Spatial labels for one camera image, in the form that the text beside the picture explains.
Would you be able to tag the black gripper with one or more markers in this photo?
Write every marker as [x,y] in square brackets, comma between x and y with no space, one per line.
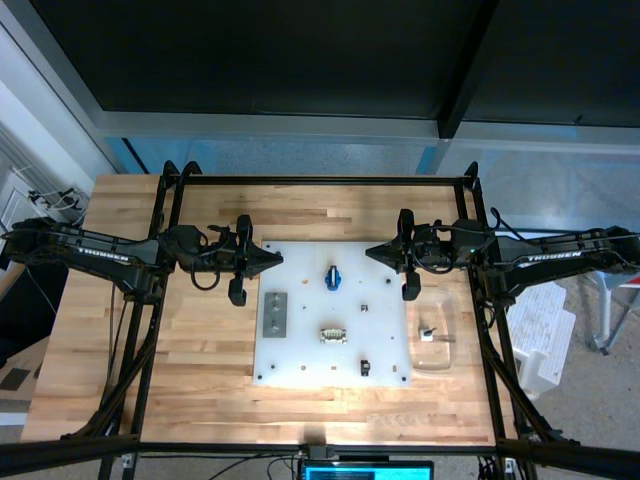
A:
[227,252]
[430,250]

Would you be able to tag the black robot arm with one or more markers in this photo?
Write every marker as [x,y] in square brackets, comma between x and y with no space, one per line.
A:
[100,252]
[550,258]

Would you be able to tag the beige multi-pin connector housing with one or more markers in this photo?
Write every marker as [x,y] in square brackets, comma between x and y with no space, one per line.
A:
[334,336]

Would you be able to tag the black USB socket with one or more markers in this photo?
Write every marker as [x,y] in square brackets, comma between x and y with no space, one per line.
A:
[365,368]

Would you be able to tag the grey metal plate with pegs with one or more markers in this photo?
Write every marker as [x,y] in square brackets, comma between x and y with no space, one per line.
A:
[275,315]

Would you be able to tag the white foam block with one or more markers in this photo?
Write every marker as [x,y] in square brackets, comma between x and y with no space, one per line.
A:
[426,338]

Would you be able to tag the white task board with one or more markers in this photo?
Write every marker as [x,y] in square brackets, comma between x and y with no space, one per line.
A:
[310,350]

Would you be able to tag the clear plastic tub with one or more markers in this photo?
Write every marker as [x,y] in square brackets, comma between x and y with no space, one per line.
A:
[440,360]

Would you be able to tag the white styrofoam packaging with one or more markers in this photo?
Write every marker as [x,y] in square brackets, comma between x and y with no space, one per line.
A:
[545,340]

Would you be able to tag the black vertical beam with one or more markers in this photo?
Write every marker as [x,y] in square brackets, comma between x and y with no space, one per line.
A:
[466,75]

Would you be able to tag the blue laptop screen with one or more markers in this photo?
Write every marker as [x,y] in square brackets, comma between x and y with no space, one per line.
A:
[365,472]

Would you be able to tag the brown cardboard box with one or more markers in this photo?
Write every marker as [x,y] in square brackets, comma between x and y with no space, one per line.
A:
[25,356]

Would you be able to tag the blue connector mount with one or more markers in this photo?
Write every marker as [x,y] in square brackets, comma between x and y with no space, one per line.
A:
[332,280]

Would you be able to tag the black metal frame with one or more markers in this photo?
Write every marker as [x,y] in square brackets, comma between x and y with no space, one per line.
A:
[320,181]

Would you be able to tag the black table camera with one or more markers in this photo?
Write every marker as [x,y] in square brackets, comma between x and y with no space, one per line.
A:
[317,451]

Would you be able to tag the grey metal chair frame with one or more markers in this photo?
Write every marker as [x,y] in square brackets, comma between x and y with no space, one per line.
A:
[603,310]

